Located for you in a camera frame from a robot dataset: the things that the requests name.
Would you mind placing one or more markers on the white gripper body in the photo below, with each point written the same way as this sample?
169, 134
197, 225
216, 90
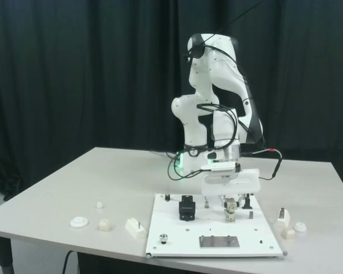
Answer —
231, 185

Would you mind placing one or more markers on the cream waterproof plug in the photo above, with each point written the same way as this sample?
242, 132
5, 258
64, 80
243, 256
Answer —
230, 205

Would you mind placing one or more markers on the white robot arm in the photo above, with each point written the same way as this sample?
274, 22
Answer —
223, 71

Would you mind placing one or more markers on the black USB plug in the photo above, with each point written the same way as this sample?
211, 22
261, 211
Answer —
247, 203

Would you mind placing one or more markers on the metal bolt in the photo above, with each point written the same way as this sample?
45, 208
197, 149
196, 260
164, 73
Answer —
206, 203

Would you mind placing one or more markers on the dark metal square peg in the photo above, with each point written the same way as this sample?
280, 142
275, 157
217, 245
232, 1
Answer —
251, 215

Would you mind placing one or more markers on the flat white mounting plate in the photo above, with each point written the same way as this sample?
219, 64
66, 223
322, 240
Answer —
208, 166

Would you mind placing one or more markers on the white task board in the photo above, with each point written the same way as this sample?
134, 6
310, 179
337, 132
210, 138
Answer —
211, 228

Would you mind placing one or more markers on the small white box dark window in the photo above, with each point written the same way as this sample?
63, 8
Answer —
212, 156

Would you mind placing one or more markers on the black D-SUB plug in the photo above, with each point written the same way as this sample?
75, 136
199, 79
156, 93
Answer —
186, 209

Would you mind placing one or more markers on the white peg holder block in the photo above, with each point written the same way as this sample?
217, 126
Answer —
283, 222

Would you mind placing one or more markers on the small black Ethernet plug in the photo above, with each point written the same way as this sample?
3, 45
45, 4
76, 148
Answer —
167, 197

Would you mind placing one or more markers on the small cream cube holder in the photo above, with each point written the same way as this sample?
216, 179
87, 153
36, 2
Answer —
287, 233
105, 225

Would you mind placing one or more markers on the white medium gear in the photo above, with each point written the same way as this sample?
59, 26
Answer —
299, 227

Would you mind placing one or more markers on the metal BNC plug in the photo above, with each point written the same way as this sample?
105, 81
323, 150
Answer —
163, 238

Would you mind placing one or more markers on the thin metal round peg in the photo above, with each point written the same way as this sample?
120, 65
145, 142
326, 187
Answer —
137, 224

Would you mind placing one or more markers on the long white peg holder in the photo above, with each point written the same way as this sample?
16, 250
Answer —
134, 230

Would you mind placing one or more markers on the white small gear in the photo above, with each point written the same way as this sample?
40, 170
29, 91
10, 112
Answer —
99, 205

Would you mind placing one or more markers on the black under-table cabinet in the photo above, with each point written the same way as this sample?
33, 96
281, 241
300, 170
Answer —
111, 264

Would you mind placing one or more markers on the white large gear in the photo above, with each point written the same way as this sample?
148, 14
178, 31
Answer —
79, 222

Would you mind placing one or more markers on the black curtains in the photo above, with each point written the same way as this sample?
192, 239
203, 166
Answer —
74, 71

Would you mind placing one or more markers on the black table leg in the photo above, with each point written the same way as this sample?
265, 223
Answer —
1, 254

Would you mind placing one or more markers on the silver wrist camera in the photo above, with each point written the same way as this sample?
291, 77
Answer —
237, 167

